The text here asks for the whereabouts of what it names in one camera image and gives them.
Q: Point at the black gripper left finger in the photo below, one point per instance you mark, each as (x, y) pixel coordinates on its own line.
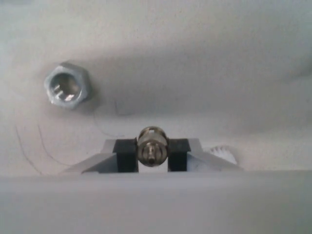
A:
(124, 156)

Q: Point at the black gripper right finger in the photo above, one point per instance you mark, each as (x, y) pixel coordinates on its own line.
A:
(179, 156)

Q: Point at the metal BNC plug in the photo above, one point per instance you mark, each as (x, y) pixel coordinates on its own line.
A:
(152, 146)

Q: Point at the white small gear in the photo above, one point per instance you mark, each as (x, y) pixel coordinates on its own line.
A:
(223, 154)

